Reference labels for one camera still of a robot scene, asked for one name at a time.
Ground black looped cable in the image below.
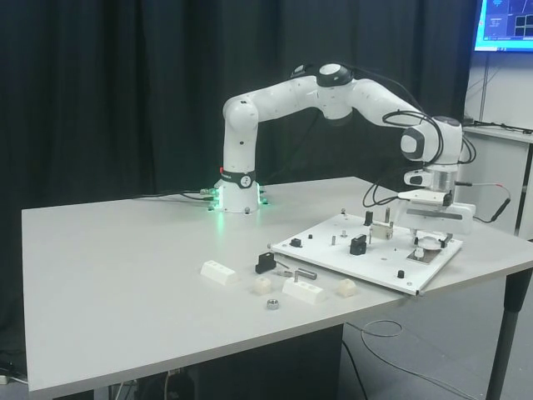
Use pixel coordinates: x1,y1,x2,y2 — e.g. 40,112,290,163
361,108,438,208

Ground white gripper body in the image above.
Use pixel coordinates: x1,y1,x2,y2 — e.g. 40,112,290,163
400,202,476,235

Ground white large gear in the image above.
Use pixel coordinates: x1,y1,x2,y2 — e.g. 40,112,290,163
417,235,445,252

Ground white empty peg holder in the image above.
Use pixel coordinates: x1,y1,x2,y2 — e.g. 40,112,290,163
200,260,241,287

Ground black box under table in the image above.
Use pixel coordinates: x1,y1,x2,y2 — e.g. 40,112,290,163
108,323,347,400

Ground grey floor cable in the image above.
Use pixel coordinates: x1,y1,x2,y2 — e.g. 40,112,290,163
360,319,533,400

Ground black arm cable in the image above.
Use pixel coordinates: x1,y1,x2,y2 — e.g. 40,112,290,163
348,65,478,178

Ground black rod with red tag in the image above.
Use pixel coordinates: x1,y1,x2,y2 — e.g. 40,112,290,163
489,182,513,223

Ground black base cable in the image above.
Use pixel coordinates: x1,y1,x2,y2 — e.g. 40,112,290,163
132,187,218,202

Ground black curtains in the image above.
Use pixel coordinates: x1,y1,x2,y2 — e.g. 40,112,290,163
0,0,476,368

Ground black D-SUB plug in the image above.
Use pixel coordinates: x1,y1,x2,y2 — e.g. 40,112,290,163
254,252,276,275

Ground white peg holder with peg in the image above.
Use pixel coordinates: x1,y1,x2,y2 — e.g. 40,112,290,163
281,281,327,306

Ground blue screen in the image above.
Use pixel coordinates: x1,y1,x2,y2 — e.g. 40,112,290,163
473,0,533,53

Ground white cabinet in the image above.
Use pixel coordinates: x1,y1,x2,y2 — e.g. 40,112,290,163
461,52,533,242

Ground white task board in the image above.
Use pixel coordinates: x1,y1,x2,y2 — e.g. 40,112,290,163
269,212,464,298

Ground black table leg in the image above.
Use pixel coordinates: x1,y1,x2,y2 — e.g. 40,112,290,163
487,266,526,400

